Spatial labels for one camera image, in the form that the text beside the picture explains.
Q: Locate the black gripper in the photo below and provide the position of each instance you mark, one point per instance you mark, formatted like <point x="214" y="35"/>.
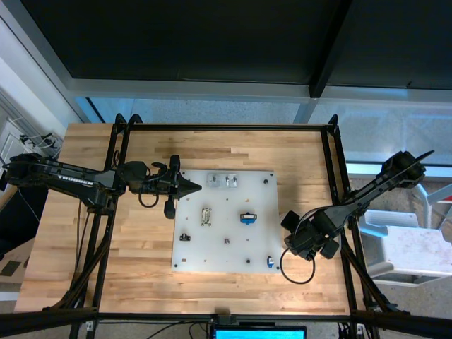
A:
<point x="171" y="187"/>
<point x="290" y="220"/>

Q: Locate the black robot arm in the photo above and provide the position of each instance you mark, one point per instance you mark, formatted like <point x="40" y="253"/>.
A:
<point x="77" y="182"/>
<point x="353" y="205"/>

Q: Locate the beige connector housing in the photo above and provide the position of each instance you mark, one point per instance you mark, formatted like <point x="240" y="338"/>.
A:
<point x="206" y="216"/>

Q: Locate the blue clamp block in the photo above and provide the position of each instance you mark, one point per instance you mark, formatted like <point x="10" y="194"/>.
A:
<point x="247" y="221"/>

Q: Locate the small blue connector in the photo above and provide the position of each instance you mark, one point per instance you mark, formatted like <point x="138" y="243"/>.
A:
<point x="270" y="262"/>

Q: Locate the black connector housing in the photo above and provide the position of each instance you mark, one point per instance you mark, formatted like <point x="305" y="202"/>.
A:
<point x="241" y="215"/>

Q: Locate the white plastic board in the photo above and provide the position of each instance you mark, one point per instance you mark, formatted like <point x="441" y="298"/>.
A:
<point x="212" y="254"/>

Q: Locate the blue laptop screen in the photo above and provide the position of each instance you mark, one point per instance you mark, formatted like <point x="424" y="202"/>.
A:
<point x="257" y="333"/>

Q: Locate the white plastic cart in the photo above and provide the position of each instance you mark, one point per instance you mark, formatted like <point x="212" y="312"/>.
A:
<point x="416" y="247"/>

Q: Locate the black equipment box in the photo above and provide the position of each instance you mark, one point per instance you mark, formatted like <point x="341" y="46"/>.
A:
<point x="21" y="226"/>

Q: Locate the brown cardboard box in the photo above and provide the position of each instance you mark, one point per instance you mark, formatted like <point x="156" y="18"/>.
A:
<point x="24" y="254"/>

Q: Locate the black metal frame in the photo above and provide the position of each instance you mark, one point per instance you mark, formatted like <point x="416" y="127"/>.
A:
<point x="226" y="128"/>

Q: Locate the grey metal partition frame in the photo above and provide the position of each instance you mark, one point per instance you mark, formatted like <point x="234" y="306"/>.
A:
<point x="176" y="88"/>

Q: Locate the black fixed camera box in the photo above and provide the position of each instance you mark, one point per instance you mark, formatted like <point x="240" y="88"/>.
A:
<point x="223" y="319"/>

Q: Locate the grey metal chair frame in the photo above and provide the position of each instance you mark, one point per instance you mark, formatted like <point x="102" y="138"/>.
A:
<point x="428" y="212"/>

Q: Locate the black wall post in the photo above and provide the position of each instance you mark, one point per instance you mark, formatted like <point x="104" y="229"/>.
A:
<point x="328" y="53"/>

